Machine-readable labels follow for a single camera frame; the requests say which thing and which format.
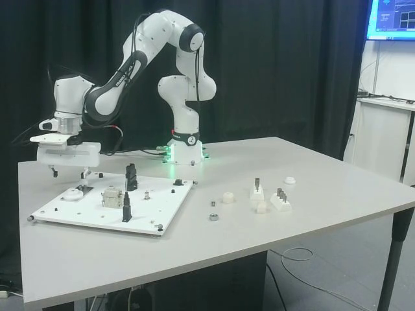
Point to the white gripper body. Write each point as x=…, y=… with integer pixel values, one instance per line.
x=68, y=154

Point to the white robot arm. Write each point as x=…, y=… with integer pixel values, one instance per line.
x=181, y=90

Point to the white large gear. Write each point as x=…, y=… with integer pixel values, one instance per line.
x=72, y=195

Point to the flat white mounting plate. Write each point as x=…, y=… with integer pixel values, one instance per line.
x=45, y=138

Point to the beige waterproof plug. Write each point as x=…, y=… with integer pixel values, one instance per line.
x=111, y=197

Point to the black D-SUB plug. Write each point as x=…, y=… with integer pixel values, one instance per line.
x=131, y=176

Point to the white task board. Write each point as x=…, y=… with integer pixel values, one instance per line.
x=97, y=217

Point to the black USB plug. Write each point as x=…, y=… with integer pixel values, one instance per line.
x=126, y=207

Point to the metal BNC plug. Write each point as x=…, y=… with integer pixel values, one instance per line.
x=146, y=194

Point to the white power strip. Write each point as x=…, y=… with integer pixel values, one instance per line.
x=4, y=293

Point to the metal bolt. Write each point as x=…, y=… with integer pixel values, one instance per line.
x=213, y=217

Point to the white round holder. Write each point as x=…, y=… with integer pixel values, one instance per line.
x=228, y=196

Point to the white single peg holder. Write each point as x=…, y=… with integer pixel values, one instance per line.
x=256, y=193

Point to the metal square peg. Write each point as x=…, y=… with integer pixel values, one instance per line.
x=257, y=183

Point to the white cube holder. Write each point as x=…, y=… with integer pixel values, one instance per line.
x=261, y=207

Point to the metal round peg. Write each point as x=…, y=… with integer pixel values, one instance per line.
x=279, y=191
x=282, y=194

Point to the white multi peg holder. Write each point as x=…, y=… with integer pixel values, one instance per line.
x=281, y=204

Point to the black curtain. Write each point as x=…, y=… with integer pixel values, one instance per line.
x=275, y=71

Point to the white cabinet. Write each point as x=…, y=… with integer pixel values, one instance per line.
x=379, y=139

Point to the black table leg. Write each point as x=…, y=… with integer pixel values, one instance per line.
x=394, y=259

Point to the blue screen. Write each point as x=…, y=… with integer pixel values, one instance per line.
x=392, y=19

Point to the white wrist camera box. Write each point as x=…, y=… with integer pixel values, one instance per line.
x=48, y=124

